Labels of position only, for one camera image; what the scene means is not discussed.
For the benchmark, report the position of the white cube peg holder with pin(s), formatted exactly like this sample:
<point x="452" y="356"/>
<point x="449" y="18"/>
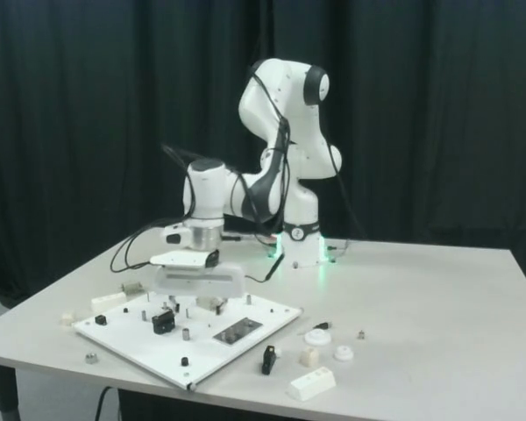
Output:
<point x="309" y="356"/>

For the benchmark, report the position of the metal hex nut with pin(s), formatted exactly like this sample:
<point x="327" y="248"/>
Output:
<point x="91" y="357"/>

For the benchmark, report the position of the small white cube holder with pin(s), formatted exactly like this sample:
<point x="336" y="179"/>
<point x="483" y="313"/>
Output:
<point x="69" y="318"/>

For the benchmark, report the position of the black USB plug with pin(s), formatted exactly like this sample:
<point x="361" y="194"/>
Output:
<point x="268" y="357"/>

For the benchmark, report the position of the black curtains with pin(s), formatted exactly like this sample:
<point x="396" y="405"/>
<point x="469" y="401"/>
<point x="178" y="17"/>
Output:
<point x="92" y="109"/>

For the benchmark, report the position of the white task board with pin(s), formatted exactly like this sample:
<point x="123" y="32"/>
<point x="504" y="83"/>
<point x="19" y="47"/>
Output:
<point x="127" y="346"/>

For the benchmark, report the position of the white large gear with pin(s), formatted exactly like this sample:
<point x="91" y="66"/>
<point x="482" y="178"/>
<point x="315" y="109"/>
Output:
<point x="317" y="339"/>

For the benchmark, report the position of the black D-SUB plug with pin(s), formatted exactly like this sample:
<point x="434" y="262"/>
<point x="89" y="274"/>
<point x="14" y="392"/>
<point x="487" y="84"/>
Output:
<point x="163" y="323"/>

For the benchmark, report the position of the black table leg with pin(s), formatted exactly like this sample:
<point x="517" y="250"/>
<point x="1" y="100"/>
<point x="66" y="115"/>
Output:
<point x="2" y="390"/>

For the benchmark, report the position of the thin black rod red tag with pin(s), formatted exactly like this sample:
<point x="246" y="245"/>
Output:
<point x="274" y="269"/>

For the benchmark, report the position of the long white holder with holes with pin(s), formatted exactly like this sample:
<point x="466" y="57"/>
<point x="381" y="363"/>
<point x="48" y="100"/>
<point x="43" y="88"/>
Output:
<point x="311" y="383"/>

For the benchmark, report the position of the black Ethernet plug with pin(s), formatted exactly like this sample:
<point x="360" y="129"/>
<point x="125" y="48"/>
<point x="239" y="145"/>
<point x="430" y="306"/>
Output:
<point x="321" y="325"/>

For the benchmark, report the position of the grey D-SUB connector block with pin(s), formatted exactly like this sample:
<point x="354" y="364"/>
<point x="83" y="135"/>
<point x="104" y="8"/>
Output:
<point x="132" y="288"/>

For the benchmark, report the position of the white wedge holder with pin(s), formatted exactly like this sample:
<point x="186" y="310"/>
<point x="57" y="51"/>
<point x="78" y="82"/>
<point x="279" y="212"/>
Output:
<point x="108" y="301"/>

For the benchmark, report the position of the white small gear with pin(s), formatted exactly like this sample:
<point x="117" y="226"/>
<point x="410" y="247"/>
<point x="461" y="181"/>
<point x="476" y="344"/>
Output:
<point x="343" y="353"/>

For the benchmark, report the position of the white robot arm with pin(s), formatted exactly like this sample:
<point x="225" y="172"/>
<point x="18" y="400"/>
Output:
<point x="298" y="206"/>

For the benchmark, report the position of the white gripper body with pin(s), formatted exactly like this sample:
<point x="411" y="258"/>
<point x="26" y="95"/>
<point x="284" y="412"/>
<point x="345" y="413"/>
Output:
<point x="201" y="280"/>

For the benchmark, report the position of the thick metal round peg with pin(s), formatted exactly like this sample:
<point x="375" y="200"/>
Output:
<point x="186" y="333"/>

